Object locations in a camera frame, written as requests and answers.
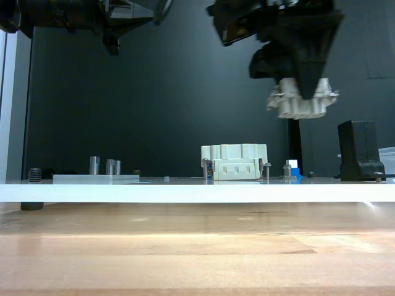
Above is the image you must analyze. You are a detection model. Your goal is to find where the beige HAN10E connector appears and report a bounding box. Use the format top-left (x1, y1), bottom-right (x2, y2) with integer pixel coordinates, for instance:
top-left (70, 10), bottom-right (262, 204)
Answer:
top-left (266, 76), bottom-right (341, 121)

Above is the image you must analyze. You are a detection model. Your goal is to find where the black connector housing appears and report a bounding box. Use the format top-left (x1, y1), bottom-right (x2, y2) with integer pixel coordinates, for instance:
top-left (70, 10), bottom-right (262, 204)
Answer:
top-left (337, 119), bottom-right (387, 183)

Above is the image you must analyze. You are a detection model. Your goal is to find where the beige HAN10E hub socket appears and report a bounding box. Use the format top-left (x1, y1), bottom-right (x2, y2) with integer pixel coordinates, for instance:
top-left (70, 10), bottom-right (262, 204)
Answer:
top-left (201, 143), bottom-right (273, 183)

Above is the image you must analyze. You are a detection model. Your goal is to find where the small blue white socket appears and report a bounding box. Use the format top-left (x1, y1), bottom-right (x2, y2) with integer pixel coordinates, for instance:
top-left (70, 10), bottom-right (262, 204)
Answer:
top-left (285, 158), bottom-right (305, 181)

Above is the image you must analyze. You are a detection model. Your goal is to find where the white plastic board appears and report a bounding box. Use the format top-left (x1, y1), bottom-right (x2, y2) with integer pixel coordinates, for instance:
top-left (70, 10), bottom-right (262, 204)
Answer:
top-left (0, 175), bottom-right (395, 204)

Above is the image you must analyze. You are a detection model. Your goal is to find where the grey metal plate with pegs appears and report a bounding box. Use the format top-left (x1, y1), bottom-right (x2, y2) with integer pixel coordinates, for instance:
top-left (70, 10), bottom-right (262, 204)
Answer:
top-left (52, 156), bottom-right (140, 185)

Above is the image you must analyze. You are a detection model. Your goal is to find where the black rubber board foot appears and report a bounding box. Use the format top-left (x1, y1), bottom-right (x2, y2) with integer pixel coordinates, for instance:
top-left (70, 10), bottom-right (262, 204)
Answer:
top-left (20, 202), bottom-right (44, 212)

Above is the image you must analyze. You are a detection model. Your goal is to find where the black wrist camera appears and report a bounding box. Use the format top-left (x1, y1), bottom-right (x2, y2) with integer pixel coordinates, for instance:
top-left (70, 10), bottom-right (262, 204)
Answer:
top-left (206, 0), bottom-right (262, 48)

